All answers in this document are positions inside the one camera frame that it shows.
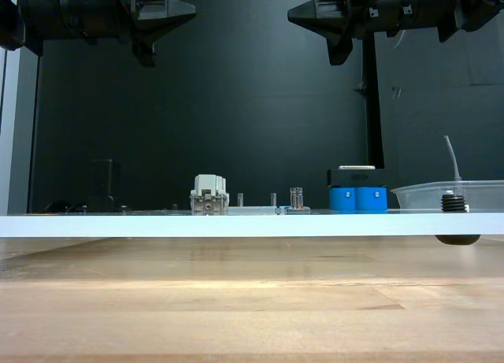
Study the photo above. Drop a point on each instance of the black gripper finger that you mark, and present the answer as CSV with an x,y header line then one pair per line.
x,y
157,30
323,8
330,30
173,8

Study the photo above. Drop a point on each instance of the grey multi-pin connector housing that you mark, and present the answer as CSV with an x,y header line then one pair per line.
x,y
208,195

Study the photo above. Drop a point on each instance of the black clamp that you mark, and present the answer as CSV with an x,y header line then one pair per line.
x,y
104,186

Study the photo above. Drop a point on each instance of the blue and black D-sub socket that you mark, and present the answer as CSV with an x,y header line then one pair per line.
x,y
362,199

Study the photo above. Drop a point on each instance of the small metal socket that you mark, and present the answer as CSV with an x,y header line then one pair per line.
x,y
296,199

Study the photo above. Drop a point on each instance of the clear plastic tub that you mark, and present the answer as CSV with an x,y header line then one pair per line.
x,y
417,199

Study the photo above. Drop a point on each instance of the white task board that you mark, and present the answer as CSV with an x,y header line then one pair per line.
x,y
252,226

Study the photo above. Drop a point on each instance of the black threaded screw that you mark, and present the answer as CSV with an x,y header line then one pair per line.
x,y
453,204

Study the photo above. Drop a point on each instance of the black rubber foot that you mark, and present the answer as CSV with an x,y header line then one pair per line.
x,y
456,240

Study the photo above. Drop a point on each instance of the black wall post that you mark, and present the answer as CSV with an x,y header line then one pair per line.
x,y
374,103

